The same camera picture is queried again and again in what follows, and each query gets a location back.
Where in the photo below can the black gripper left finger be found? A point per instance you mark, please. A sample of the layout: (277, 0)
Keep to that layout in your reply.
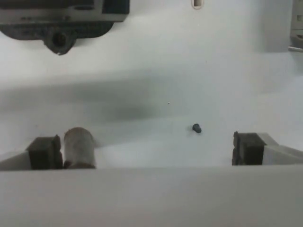
(43, 153)

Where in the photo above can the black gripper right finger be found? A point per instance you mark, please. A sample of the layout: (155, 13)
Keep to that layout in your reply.
(251, 149)

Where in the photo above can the large metal round peg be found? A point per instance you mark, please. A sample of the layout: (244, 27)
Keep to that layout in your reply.
(79, 147)

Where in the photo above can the small black screw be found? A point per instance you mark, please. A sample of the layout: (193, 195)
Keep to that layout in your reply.
(197, 128)

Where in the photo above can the black D-SUB plug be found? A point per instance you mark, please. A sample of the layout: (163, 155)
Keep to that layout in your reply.
(59, 26)

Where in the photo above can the grey metal connector block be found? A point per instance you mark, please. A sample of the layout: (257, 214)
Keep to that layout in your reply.
(297, 26)

